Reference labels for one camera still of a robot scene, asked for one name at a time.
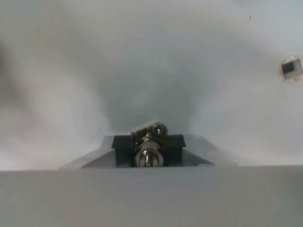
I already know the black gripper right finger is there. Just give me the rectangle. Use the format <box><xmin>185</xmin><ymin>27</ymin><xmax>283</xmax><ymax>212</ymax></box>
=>
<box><xmin>162</xmin><ymin>134</ymin><xmax>238</xmax><ymax>167</ymax></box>

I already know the metal BNC plug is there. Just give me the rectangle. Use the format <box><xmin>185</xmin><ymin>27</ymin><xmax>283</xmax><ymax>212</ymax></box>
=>
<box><xmin>134</xmin><ymin>139</ymin><xmax>164</xmax><ymax>167</ymax></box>

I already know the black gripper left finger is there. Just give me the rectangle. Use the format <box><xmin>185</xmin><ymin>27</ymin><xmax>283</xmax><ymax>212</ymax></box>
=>
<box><xmin>59</xmin><ymin>134</ymin><xmax>136</xmax><ymax>169</ymax></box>

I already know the white task board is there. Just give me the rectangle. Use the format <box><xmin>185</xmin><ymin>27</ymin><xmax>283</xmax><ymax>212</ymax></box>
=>
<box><xmin>0</xmin><ymin>0</ymin><xmax>303</xmax><ymax>171</ymax></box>

